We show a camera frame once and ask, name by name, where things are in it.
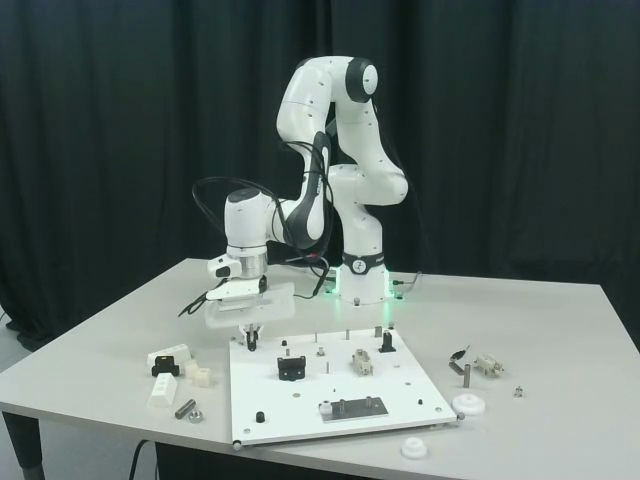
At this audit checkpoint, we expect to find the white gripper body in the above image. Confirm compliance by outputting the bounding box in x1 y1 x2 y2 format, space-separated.
202 282 296 331

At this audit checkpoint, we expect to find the black D-SUB plug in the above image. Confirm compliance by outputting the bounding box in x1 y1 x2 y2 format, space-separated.
276 349 308 384

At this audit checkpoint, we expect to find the white holder with square holes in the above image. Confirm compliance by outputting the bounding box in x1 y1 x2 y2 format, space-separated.
147 343 194 369

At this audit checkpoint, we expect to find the black plug with yellow mark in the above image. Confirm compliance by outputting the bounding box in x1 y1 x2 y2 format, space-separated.
150 354 182 378

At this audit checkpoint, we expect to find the white holder with round holes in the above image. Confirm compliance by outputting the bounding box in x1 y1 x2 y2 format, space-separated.
145 374 178 411

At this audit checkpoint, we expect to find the white task board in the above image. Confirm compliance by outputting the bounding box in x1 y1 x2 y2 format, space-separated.
227 333 460 448

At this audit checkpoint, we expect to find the white medium gear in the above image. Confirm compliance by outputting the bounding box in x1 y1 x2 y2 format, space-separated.
400 436 432 459

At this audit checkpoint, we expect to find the black metal clip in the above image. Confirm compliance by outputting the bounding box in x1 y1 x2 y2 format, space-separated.
448 343 474 374

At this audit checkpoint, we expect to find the white large gear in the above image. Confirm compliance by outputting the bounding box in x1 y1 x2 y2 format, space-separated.
451 393 487 417

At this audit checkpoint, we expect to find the beige metal waterproof plug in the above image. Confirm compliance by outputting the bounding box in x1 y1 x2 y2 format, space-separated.
472 353 506 379

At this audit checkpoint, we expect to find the black curtain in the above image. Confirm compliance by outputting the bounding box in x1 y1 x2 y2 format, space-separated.
0 0 640 347

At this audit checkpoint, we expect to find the black table leg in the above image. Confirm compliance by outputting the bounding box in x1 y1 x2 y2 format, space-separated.
0 408 42 480

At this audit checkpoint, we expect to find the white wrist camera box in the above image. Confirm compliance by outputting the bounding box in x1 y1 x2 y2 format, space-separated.
206 253 243 279

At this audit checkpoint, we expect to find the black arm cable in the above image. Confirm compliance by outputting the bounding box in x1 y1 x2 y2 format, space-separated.
191 139 334 282

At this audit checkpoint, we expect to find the grey base cable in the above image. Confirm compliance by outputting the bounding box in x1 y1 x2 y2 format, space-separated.
391 270 426 302

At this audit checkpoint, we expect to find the black floor cable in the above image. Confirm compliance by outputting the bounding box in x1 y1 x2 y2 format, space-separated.
131 438 153 480

